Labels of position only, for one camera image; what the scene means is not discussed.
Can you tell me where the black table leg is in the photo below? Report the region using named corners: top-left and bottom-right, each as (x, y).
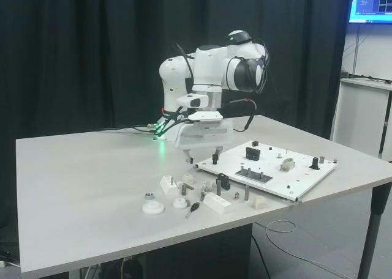
top-left (360, 184), bottom-right (387, 279)

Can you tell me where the black base cable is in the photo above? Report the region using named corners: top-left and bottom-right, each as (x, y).
top-left (100, 124), bottom-right (160, 136)

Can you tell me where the grey waterproof plug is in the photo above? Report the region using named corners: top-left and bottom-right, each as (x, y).
top-left (200, 182), bottom-right (216, 197)

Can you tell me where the black curtain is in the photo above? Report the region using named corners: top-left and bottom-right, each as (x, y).
top-left (0, 0), bottom-right (353, 261)

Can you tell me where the long white peg holder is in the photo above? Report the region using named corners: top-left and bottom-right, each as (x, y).
top-left (203, 192), bottom-right (233, 215)

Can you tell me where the white cabinet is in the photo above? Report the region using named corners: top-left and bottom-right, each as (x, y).
top-left (330, 75), bottom-right (392, 162)

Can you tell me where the blue screen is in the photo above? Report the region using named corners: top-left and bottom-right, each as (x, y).
top-left (348, 0), bottom-right (392, 25)

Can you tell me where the black D-SUB plug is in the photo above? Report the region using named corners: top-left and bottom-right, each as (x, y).
top-left (215, 173), bottom-right (233, 192)

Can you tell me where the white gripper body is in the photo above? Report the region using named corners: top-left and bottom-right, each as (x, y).
top-left (171, 119), bottom-right (235, 151)

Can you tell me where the black camera cable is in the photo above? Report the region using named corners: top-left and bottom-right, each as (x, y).
top-left (154, 106), bottom-right (184, 138)

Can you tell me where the white task board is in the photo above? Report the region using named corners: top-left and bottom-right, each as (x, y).
top-left (194, 139), bottom-right (338, 204)

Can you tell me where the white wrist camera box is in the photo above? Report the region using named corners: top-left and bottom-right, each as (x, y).
top-left (176, 93), bottom-right (209, 108)

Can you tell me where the white large gear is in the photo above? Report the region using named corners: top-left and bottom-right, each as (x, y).
top-left (141, 200), bottom-right (165, 215)

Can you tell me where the black USB plug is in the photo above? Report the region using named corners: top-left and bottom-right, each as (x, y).
top-left (184, 201), bottom-right (201, 220)

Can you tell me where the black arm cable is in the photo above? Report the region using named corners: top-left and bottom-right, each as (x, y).
top-left (171, 37), bottom-right (271, 97)

